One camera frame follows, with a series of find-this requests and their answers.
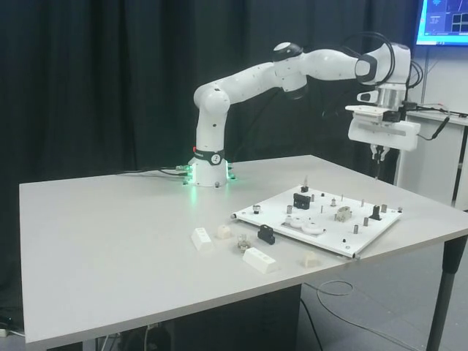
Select flat white mounting plate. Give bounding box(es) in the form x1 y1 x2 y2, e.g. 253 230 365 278
344 104 390 121

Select white holder with holes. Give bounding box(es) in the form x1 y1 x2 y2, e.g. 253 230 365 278
242 247 281 274
189 227 215 253

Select black base cables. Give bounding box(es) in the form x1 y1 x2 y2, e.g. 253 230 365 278
122 165 195 179

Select silver wrist ring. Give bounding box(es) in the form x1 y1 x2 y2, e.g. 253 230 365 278
376 86 404 111

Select black table leg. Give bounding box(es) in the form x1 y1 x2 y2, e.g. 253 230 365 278
426 239 464 351

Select black D-SUB plug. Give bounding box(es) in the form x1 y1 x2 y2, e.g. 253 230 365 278
257 224 277 246

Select grey floor cable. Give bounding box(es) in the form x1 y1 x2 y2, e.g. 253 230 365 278
300 279 371 351

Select white task board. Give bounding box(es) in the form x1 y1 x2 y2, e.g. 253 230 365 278
231 184 402 260

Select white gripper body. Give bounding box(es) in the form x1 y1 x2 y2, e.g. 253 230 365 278
347 116 422 152

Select thin black rod with wire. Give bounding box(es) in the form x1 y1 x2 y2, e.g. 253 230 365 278
416 116 451 140

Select white cabinet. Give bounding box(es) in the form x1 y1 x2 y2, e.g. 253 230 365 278
393 108 468 212

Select black curtains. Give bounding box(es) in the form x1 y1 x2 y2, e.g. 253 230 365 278
0 0 425 312

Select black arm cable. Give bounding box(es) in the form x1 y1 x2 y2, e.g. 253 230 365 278
346 31 426 110

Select white large gear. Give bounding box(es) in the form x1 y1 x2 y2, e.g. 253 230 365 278
301 222 326 238

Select blue screen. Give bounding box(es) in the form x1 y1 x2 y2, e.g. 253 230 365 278
415 0 468 47

